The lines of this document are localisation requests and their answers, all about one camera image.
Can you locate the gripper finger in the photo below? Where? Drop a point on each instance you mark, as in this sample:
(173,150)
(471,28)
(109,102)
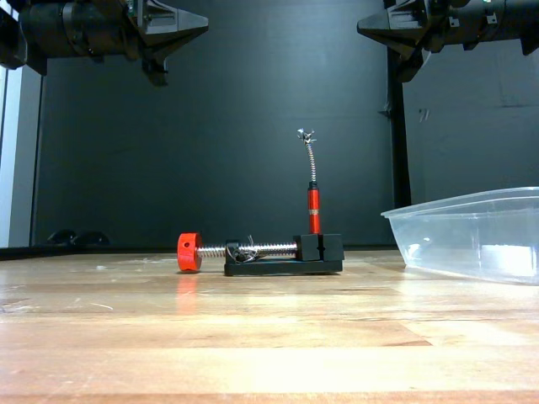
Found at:
(177,40)
(396,43)
(379,20)
(189,19)

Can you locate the black rounded object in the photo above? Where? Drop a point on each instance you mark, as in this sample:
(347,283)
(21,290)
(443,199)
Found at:
(92,238)
(61,237)

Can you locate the clear plastic tub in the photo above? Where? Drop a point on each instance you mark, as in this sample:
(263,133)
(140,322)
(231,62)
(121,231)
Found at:
(442,240)

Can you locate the black vise with red knob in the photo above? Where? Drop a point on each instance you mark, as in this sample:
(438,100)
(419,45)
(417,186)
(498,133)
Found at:
(309,252)

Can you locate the white foam block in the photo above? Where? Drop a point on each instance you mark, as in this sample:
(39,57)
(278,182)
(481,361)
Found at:
(507,258)

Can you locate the black frame post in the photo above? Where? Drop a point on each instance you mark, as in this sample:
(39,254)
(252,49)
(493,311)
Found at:
(400,147)

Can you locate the black frame base rail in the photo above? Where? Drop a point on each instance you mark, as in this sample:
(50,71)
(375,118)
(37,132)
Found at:
(126,249)

